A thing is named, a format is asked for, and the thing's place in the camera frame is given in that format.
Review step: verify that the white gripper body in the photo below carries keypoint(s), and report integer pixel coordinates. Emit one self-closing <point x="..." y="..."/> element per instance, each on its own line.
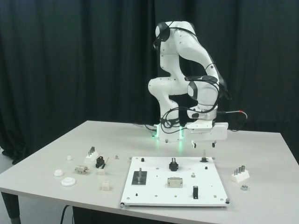
<point x="219" y="131"/>

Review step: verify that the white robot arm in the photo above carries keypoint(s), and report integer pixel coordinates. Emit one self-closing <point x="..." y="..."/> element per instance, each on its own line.
<point x="187" y="51"/>

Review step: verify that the white USB plug holder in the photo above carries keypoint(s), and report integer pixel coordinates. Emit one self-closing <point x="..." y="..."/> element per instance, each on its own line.
<point x="101" y="172"/>

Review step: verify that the medium metal round peg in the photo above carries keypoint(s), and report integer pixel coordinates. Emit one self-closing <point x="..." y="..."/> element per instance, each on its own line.
<point x="239" y="170"/>

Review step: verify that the large metal round peg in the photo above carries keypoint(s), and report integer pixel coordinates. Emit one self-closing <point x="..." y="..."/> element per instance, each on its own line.
<point x="244" y="168"/>

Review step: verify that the white round peg holder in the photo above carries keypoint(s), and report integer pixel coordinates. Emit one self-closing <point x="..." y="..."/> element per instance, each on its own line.
<point x="239" y="177"/>

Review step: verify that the metal nut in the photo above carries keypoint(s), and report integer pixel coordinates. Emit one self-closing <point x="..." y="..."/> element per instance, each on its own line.
<point x="244" y="187"/>

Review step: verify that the white task board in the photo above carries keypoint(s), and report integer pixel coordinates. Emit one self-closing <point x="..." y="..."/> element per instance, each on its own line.
<point x="163" y="193"/>

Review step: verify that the small metal bolt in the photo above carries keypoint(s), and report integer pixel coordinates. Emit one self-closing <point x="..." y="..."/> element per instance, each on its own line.
<point x="116" y="156"/>

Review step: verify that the black D-SUB plug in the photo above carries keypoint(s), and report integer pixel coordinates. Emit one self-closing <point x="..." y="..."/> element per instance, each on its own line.
<point x="100" y="161"/>

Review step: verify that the white cube plug holder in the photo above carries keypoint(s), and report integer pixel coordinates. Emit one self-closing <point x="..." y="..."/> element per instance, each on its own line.
<point x="105" y="186"/>

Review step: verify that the white square peg holder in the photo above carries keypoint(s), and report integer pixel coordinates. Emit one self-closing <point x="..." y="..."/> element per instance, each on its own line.
<point x="90" y="159"/>

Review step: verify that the metal connector block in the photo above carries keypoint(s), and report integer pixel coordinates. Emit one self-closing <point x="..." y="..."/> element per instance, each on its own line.
<point x="81" y="169"/>

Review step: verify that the white small gear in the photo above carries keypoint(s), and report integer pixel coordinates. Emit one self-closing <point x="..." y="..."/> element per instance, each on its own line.
<point x="69" y="158"/>

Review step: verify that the white large gear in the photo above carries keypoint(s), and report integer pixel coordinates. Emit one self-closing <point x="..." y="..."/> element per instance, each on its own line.
<point x="67" y="181"/>

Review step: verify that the white medium gear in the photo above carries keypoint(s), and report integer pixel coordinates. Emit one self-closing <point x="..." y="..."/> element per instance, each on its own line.
<point x="58" y="173"/>

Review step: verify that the black curtain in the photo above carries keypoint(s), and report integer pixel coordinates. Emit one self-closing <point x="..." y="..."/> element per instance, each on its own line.
<point x="70" y="58"/>

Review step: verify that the grey table leg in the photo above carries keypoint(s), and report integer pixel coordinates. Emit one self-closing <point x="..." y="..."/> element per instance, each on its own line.
<point x="10" y="207"/>

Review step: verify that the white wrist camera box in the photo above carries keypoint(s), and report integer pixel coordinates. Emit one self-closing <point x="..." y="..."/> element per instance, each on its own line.
<point x="193" y="115"/>

